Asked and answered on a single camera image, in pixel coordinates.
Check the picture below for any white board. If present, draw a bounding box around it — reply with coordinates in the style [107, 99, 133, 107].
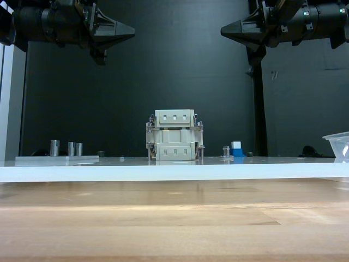
[0, 157, 349, 183]

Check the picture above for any beige connector base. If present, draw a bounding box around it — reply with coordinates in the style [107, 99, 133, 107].
[146, 127, 206, 160]

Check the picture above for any tall slotted metal post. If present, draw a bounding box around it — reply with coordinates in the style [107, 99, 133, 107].
[50, 139, 61, 157]

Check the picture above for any clear plastic tub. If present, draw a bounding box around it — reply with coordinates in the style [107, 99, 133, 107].
[322, 132, 349, 164]

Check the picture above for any beige HAN10-E connector insert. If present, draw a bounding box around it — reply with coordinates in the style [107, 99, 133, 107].
[147, 109, 204, 131]

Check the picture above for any blue and white socket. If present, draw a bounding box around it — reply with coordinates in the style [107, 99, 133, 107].
[230, 141, 248, 164]

